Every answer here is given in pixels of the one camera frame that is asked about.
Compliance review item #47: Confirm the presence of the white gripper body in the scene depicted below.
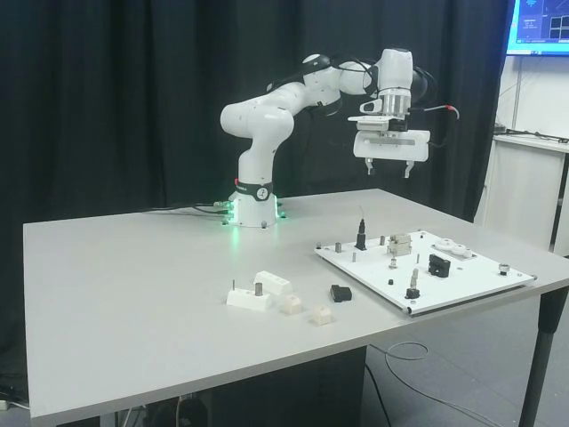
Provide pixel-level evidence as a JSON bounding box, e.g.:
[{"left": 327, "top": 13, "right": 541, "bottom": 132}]
[{"left": 352, "top": 128, "right": 431, "bottom": 162}]

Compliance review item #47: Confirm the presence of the white peg holder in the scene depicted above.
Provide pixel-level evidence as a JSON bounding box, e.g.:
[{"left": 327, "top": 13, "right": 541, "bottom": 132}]
[{"left": 226, "top": 286, "right": 274, "bottom": 311}]

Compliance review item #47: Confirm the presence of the white task board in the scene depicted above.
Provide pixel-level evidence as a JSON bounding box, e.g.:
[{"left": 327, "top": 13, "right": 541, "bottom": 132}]
[{"left": 313, "top": 229, "right": 537, "bottom": 318}]

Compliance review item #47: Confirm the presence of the white cabinet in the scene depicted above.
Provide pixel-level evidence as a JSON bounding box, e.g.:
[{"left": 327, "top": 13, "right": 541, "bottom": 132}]
[{"left": 482, "top": 132, "right": 569, "bottom": 259}]

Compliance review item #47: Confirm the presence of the long white holder block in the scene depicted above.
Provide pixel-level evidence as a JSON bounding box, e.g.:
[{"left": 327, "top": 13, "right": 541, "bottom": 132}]
[{"left": 252, "top": 269, "right": 293, "bottom": 295}]

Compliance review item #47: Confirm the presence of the small white plug holder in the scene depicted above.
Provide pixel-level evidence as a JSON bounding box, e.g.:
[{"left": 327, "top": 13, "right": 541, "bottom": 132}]
[
  {"left": 309, "top": 304, "right": 336, "bottom": 327},
  {"left": 278, "top": 294, "right": 304, "bottom": 317}
]

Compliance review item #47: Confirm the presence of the blue screen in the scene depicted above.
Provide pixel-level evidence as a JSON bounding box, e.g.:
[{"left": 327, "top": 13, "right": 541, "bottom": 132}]
[{"left": 505, "top": 0, "right": 569, "bottom": 58}]

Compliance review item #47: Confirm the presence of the black table leg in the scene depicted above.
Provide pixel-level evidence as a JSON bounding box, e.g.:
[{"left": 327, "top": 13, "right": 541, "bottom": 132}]
[{"left": 518, "top": 278, "right": 569, "bottom": 427}]

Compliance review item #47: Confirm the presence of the black curtain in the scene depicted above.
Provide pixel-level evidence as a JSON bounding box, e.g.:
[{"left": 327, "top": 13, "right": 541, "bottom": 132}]
[{"left": 0, "top": 0, "right": 517, "bottom": 388}]

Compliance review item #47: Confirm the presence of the black upright plug with cable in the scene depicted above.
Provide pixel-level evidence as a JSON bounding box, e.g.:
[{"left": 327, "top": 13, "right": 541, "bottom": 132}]
[{"left": 354, "top": 205, "right": 369, "bottom": 251}]

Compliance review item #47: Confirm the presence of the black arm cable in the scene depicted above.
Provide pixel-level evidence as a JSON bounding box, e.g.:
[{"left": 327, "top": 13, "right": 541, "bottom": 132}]
[{"left": 301, "top": 55, "right": 384, "bottom": 101}]

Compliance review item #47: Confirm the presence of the grey floor cable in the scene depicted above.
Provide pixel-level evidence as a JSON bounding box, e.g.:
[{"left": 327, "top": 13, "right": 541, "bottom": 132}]
[{"left": 383, "top": 341, "right": 522, "bottom": 427}]

